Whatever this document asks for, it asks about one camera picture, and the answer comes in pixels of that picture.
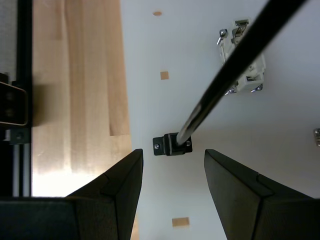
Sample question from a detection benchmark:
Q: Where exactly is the beige connector housing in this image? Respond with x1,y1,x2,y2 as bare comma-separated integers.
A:
215,19,266,96

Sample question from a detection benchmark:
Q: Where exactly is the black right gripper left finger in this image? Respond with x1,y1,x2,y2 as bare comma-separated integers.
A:
0,148,144,240

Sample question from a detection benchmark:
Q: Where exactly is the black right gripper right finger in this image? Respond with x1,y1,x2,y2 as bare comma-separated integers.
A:
204,148,320,240

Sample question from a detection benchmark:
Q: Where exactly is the white board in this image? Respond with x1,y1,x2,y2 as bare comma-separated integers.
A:
119,0,320,240

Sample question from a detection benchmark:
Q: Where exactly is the black USB cable with plug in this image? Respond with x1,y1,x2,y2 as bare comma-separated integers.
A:
174,0,310,147

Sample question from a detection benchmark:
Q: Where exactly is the black aluminium frame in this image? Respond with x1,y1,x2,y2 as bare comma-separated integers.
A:
0,0,33,198

